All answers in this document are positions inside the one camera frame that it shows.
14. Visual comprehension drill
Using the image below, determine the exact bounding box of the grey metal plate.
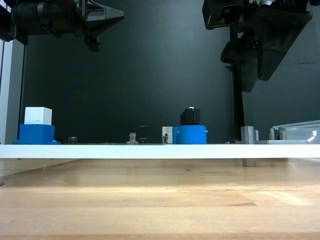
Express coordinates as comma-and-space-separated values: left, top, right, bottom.
234, 139, 308, 145

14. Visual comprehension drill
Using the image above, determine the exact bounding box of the white connector housing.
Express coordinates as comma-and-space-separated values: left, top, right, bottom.
161, 126, 180, 145

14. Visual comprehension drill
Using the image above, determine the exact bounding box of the white taskboard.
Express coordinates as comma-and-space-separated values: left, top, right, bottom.
0, 143, 320, 160

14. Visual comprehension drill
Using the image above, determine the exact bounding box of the black block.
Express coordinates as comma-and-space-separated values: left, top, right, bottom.
179, 106, 201, 126

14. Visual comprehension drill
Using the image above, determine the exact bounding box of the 16mm metal cylinder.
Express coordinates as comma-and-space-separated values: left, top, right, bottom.
240, 126, 256, 168

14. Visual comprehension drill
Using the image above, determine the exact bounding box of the black aluminium frame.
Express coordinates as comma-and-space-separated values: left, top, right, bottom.
226, 28, 247, 141

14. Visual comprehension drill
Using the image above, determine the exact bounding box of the white cube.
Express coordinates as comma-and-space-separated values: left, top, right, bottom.
24, 106, 53, 126

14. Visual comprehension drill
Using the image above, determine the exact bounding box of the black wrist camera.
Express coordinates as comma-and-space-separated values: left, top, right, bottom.
201, 0, 245, 30

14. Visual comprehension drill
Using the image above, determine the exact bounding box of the clear plastic tub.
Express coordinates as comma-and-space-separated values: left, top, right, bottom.
272, 119, 320, 145

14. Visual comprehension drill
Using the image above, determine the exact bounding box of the blue round holder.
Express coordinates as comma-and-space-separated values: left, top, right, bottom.
176, 124, 208, 145

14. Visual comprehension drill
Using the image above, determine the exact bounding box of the blue square base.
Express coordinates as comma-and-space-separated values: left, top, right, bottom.
12, 124, 62, 145

